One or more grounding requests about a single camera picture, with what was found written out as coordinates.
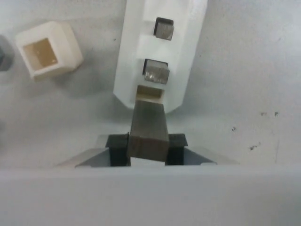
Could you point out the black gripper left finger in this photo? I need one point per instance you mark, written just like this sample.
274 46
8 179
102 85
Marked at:
117 150

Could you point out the thick metal square peg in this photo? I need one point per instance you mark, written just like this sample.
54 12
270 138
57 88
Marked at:
149 124

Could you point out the small metal square peg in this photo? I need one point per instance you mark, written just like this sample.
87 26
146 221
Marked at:
164 29

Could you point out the small white cube holder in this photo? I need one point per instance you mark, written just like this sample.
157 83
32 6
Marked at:
65 40

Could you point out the white square peg holder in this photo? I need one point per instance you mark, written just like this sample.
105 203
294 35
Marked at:
127 58

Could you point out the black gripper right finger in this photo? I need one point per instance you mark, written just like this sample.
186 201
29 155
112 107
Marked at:
176 150

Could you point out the medium metal square peg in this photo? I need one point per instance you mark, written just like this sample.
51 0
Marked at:
156 73

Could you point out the metal bolt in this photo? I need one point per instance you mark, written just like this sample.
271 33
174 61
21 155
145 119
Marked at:
5 51

